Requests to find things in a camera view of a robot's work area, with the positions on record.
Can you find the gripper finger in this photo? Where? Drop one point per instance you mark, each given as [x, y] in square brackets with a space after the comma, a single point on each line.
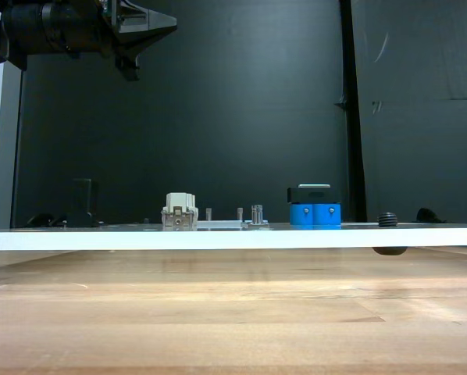
[161, 21]
[141, 41]

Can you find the beige connector housing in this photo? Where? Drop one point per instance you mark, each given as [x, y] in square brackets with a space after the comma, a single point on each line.
[180, 203]

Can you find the small metal connector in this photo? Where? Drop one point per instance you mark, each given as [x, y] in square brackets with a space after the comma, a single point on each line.
[257, 218]

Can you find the black connector block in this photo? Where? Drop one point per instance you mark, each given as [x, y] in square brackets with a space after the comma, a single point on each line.
[309, 195]

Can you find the black clamp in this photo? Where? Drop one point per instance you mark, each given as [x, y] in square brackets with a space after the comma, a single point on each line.
[85, 199]

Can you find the white board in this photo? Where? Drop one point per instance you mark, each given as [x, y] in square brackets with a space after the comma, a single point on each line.
[233, 239]

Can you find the black knob screw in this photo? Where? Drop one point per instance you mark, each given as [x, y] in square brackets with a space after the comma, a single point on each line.
[387, 220]

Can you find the black rubber board foot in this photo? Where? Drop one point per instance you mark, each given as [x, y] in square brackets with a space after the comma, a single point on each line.
[389, 252]

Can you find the black wall post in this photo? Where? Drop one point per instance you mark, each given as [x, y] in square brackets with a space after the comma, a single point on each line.
[352, 136]

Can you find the blue connector mount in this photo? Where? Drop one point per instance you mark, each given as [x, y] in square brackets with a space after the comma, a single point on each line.
[315, 218]

